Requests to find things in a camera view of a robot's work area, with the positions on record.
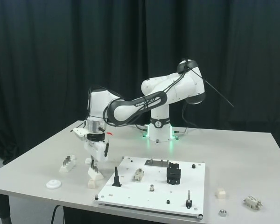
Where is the white round peg holder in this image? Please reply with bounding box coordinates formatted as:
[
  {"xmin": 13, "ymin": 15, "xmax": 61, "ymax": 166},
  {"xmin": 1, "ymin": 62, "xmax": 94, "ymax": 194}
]
[{"xmin": 59, "ymin": 154, "xmax": 77, "ymax": 174}]

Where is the grey table leg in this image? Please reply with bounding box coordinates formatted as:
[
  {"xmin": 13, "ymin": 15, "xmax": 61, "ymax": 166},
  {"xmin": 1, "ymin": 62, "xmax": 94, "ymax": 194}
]
[{"xmin": 0, "ymin": 191, "xmax": 10, "ymax": 224}]

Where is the white square peg holder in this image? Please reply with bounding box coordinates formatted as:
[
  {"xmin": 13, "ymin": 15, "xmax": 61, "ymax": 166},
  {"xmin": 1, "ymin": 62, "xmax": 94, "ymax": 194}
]
[{"xmin": 87, "ymin": 168, "xmax": 104, "ymax": 181}]

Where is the thin black rod red tag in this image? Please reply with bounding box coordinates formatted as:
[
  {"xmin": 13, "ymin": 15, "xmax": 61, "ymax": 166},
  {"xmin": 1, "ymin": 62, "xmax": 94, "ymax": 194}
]
[{"xmin": 104, "ymin": 132, "xmax": 113, "ymax": 157}]

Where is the black floor cable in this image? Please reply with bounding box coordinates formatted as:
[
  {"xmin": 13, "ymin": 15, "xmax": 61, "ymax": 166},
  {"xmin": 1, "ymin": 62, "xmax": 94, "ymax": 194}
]
[{"xmin": 51, "ymin": 204, "xmax": 64, "ymax": 224}]

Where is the black base cable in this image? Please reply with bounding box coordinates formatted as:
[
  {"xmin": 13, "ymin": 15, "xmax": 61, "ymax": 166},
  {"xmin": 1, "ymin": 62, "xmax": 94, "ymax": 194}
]
[{"xmin": 181, "ymin": 102, "xmax": 199, "ymax": 129}]

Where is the beige multi-pin plug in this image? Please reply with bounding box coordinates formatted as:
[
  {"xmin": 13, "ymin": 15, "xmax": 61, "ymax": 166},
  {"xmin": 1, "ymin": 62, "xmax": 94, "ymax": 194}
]
[{"xmin": 243, "ymin": 196, "xmax": 264, "ymax": 207}]

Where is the thin black strap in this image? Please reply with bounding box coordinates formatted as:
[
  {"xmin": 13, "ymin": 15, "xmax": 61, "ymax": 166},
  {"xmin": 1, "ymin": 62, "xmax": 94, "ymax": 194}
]
[{"xmin": 189, "ymin": 66, "xmax": 235, "ymax": 108}]

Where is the white task board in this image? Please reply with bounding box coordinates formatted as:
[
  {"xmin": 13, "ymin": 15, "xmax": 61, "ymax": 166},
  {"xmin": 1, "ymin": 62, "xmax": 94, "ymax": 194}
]
[{"xmin": 94, "ymin": 155, "xmax": 210, "ymax": 220}]

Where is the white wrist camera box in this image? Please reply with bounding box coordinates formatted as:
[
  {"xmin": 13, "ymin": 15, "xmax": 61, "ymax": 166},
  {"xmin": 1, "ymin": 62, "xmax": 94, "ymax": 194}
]
[{"xmin": 71, "ymin": 127, "xmax": 87, "ymax": 142}]

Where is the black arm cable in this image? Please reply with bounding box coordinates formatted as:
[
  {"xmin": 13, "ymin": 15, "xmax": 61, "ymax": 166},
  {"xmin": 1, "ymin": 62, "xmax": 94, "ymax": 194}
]
[{"xmin": 102, "ymin": 59, "xmax": 201, "ymax": 128}]

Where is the white large gear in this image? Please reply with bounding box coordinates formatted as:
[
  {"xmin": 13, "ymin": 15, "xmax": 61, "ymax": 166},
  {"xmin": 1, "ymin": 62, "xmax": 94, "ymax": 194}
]
[{"xmin": 46, "ymin": 179, "xmax": 62, "ymax": 189}]

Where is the silver wrist ring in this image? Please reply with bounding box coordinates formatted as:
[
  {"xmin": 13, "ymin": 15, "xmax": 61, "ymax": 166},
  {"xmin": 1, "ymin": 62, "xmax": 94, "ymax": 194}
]
[{"xmin": 86, "ymin": 119, "xmax": 104, "ymax": 134}]

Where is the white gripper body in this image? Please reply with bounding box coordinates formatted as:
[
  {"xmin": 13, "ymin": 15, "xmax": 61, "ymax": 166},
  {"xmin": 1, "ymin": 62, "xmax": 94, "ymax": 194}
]
[{"xmin": 84, "ymin": 140, "xmax": 108, "ymax": 162}]

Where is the black curtain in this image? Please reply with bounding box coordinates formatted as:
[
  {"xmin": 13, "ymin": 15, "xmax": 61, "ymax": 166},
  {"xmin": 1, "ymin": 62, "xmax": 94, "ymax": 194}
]
[{"xmin": 0, "ymin": 0, "xmax": 280, "ymax": 164}]

